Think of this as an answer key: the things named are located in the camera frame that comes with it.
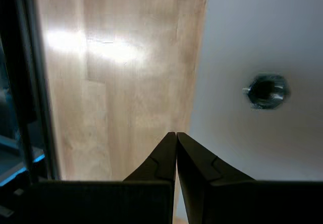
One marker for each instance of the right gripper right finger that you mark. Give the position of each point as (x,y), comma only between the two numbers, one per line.
(239,201)

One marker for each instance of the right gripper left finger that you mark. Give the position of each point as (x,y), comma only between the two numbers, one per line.
(113,201)

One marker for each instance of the silver M12 hex nut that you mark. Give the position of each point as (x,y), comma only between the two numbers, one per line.
(281,94)

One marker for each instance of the blue-edged screen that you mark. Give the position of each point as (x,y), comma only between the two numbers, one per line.
(36,158)

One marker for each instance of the white board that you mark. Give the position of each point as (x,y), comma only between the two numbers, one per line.
(252,19)

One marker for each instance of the black table frame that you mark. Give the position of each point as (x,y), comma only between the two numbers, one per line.
(15,57)

